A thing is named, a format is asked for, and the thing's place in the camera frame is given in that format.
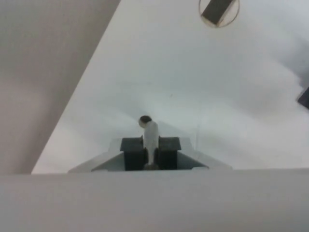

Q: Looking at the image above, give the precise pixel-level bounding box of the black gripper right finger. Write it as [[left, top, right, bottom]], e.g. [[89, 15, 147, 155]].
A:
[[154, 136, 234, 171]]

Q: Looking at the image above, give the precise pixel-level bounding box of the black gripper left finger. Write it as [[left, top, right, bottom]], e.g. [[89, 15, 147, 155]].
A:
[[68, 137, 148, 173]]

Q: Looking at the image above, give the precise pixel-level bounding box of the white task board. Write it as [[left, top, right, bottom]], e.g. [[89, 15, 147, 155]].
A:
[[30, 0, 309, 175]]

